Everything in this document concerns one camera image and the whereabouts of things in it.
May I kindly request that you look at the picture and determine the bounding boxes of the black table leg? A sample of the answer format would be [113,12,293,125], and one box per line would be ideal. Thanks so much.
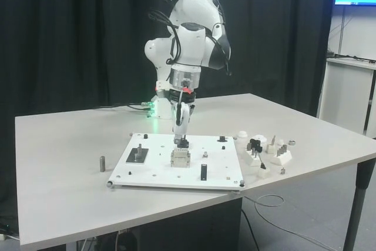
[343,156,376,251]

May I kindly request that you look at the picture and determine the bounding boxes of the grey floor cable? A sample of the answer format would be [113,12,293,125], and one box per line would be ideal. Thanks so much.
[249,194,347,251]

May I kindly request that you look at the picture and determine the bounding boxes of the white task board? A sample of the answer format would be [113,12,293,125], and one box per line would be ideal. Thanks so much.
[106,132,247,195]

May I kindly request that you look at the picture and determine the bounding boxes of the black floor cable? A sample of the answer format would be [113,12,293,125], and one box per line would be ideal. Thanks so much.
[240,209,265,251]

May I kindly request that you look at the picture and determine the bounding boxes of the black curtain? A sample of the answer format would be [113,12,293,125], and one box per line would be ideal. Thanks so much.
[0,0,337,234]

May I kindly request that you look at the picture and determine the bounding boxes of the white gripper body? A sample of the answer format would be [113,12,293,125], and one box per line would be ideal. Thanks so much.
[172,102,195,138]

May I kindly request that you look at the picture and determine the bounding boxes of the black base cables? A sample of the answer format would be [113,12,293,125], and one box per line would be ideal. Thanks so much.
[96,102,156,114]

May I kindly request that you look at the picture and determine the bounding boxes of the white cabinet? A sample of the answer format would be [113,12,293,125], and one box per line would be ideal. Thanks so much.
[318,56,376,139]

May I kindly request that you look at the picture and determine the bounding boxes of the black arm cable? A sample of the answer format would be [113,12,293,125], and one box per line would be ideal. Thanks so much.
[148,0,233,77]

